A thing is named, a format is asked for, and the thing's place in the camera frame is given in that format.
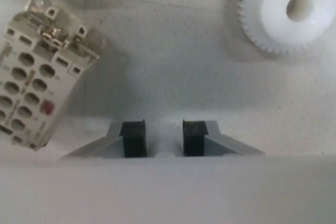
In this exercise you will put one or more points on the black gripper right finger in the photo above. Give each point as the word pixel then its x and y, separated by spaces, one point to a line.
pixel 193 140

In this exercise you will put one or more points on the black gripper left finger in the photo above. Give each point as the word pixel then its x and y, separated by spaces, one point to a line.
pixel 134 140

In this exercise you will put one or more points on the white large gear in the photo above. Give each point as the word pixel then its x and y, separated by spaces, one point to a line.
pixel 278 30

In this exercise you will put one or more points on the white task board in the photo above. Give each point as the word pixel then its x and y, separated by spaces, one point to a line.
pixel 170 77

